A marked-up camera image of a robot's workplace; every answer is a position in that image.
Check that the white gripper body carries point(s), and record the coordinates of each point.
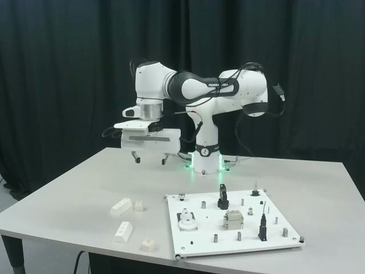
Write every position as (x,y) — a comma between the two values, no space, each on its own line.
(159,145)

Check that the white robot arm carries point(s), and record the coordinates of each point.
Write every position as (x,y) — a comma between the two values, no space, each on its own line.
(205,134)

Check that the black D-SUB plug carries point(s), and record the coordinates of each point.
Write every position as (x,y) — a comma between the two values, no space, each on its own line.
(223,199)

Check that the metal round waterproof plug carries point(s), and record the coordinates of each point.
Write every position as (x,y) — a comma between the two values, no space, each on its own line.
(181,196)

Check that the small white cube holder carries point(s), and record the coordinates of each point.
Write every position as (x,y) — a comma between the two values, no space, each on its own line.
(138,206)

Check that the long white holder with holes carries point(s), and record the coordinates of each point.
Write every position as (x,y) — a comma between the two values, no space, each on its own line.
(121,207)
(124,232)

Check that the white medium gear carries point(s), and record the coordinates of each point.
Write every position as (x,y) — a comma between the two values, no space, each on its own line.
(186,215)

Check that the metal round peg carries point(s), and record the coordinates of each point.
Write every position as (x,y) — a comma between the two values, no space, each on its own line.
(204,205)
(215,238)

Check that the white large gear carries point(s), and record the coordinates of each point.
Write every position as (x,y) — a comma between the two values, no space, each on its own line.
(188,225)

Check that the white task board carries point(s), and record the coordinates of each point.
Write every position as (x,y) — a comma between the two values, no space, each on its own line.
(211,228)

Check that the small white notched holder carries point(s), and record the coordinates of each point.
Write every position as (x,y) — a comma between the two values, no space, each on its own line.
(149,245)

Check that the beige rectangular connector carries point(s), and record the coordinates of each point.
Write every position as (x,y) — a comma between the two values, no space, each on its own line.
(231,219)

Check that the clear Ethernet plug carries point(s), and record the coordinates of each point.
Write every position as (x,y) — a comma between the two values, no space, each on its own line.
(255,187)

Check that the metal BNC plug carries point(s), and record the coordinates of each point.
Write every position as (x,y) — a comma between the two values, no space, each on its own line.
(251,211)

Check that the metal square peg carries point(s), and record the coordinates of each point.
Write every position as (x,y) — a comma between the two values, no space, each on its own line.
(285,231)
(239,235)

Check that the black curtains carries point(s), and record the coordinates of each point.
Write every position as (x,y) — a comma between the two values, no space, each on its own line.
(71,71)

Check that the black table leg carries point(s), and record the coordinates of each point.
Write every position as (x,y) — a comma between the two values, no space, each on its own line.
(12,254)

